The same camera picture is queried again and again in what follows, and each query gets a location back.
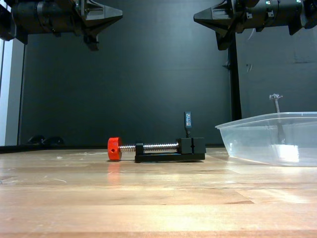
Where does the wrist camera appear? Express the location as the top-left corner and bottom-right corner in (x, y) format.
(214, 32), (233, 52)
(83, 32), (100, 52)

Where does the short black cable frayed end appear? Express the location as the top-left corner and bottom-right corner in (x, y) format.
(268, 93), (286, 145)

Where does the clear plastic container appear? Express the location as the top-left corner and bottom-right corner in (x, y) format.
(214, 111), (317, 168)

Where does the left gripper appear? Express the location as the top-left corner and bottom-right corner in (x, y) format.
(72, 0), (124, 35)

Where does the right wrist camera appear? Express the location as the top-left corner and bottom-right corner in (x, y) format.
(214, 32), (233, 52)

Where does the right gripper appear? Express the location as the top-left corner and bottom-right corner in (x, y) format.
(193, 0), (251, 35)

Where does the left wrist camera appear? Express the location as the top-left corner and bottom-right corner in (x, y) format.
(83, 32), (100, 52)

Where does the black clamp with red knob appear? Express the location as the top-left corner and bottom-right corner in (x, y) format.
(107, 111), (207, 164)

